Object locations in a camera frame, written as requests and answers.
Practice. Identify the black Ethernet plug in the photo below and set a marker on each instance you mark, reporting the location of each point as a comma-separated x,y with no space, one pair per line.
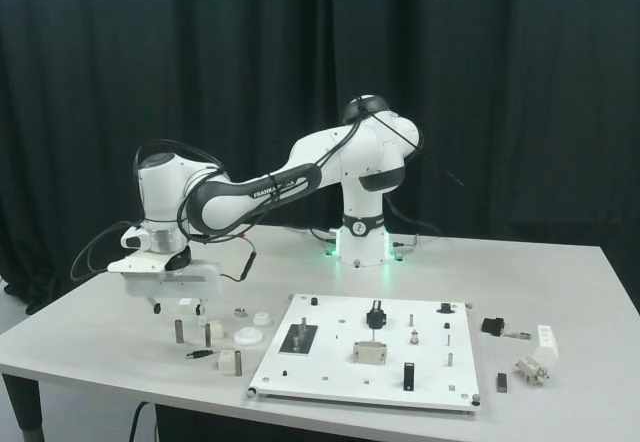
492,325

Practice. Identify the flat white mounting plate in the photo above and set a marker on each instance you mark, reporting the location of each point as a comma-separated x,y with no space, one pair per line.
135,263

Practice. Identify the metal BNC plug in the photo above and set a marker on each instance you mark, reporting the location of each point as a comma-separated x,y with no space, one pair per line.
414,337

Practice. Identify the black D-SUB plug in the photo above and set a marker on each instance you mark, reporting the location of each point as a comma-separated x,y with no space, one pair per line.
376,318

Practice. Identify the large metal peg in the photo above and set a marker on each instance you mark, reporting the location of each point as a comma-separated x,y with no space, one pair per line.
178,332
206,334
239,363

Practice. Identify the dark metal square peg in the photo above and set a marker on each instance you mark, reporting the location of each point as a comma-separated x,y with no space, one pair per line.
501,381

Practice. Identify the silver metal plug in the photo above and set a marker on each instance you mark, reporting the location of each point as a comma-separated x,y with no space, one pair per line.
521,335

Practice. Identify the black USB plug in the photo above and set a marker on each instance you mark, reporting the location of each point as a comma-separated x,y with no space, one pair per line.
199,355

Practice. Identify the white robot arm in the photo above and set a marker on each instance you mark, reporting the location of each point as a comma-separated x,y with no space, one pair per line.
310,157

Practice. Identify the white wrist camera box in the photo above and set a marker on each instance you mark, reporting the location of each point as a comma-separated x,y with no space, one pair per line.
132,238

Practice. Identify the black table leg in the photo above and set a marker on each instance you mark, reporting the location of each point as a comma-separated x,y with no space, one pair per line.
22,404

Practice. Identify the white large gear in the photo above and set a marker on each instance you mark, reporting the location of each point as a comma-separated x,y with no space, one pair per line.
248,337

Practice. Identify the beige waterproof plug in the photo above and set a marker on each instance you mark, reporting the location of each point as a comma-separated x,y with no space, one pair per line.
530,364

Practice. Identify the black curtain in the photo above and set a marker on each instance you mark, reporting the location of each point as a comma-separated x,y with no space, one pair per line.
300,37

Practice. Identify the white cube holder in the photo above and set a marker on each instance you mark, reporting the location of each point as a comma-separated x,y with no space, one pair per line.
225,361
217,328

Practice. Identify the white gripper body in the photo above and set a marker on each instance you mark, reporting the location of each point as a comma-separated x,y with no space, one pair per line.
175,287

